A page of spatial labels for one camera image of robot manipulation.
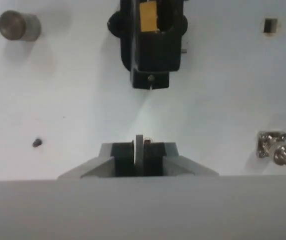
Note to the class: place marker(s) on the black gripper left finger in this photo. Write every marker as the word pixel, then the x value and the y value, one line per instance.
pixel 124 160

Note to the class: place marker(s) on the metal round peg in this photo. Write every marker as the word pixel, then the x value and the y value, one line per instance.
pixel 15 25

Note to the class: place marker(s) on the metal square peg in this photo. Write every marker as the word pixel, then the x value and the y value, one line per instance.
pixel 139 155

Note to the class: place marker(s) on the white task board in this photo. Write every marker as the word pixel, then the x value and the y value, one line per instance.
pixel 83 100

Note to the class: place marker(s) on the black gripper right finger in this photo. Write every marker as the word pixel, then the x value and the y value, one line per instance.
pixel 154 160

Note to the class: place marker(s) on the black D-SUB plug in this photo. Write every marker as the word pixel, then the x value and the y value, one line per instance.
pixel 152 55

